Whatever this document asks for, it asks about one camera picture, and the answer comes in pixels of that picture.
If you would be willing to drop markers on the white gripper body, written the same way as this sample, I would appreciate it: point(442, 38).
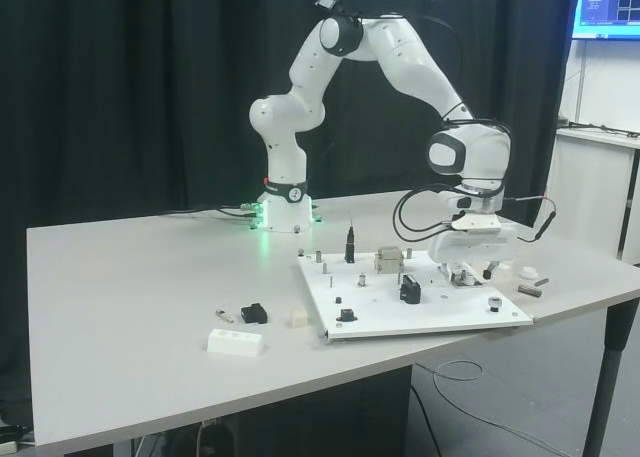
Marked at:
point(470, 244)

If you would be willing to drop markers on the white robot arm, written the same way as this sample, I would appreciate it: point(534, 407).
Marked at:
point(400, 67)

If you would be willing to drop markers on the white large gear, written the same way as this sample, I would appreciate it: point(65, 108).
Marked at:
point(527, 274)

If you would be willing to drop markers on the metal bolt with knob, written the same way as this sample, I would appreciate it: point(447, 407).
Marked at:
point(495, 304)

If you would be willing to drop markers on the dark cylindrical plug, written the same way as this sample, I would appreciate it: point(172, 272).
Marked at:
point(531, 289)

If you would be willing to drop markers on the white task board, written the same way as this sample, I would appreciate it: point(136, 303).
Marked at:
point(380, 312)

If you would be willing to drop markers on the black upright plug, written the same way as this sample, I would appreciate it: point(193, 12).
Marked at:
point(350, 247)

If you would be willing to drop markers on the white cabinet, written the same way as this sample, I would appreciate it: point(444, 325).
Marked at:
point(597, 192)

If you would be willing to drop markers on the small cream block holder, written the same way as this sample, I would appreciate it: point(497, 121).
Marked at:
point(297, 319)

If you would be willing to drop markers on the dark table leg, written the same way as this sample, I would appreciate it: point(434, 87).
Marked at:
point(617, 377)

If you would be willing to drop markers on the black D-SUB plug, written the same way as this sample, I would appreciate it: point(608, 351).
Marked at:
point(253, 313)

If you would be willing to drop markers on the white three-hole peg holder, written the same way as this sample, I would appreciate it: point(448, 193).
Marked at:
point(235, 344)

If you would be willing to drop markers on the blue screen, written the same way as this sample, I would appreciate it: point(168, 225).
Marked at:
point(607, 7)

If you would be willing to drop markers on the black curtain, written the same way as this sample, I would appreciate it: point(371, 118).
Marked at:
point(125, 102)

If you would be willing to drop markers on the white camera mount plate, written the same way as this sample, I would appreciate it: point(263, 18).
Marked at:
point(477, 223)

